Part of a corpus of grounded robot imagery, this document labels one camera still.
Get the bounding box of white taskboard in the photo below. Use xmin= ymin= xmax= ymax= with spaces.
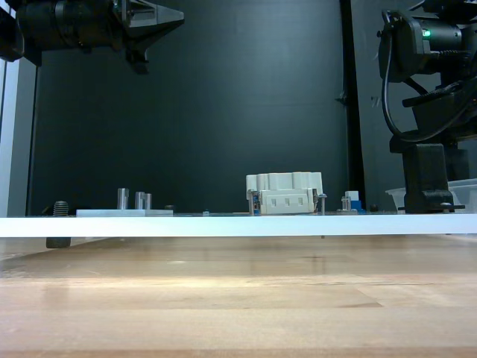
xmin=0 ymin=213 xmax=477 ymax=239

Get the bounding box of clear plastic tub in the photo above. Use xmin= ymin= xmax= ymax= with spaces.
xmin=385 ymin=180 xmax=477 ymax=216

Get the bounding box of small white blue connector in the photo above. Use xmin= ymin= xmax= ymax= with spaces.
xmin=341 ymin=189 xmax=363 ymax=215

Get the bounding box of grey metal plate with pins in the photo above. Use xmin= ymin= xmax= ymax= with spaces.
xmin=76 ymin=187 xmax=174 ymax=218

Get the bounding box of beige multi-pin connector housing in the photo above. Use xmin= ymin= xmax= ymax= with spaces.
xmin=245 ymin=171 xmax=323 ymax=216

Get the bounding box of black board foot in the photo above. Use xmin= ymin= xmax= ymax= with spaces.
xmin=45 ymin=236 xmax=72 ymax=250

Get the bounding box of black socket mount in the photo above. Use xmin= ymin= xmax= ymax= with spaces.
xmin=397 ymin=143 xmax=467 ymax=214

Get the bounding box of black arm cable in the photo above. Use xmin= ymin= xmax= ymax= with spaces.
xmin=382 ymin=10 xmax=414 ymax=137

